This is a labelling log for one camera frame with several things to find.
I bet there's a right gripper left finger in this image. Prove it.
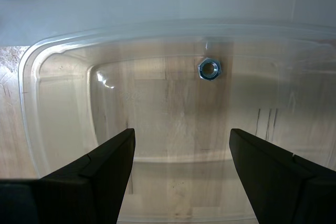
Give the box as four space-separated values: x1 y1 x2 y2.
0 128 136 224

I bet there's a clear plastic tub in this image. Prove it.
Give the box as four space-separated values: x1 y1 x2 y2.
18 19 336 224

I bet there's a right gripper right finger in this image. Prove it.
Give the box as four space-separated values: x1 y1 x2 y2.
228 128 336 224

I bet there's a silver M12 hex nut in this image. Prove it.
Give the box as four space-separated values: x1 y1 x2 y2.
196 56 223 81

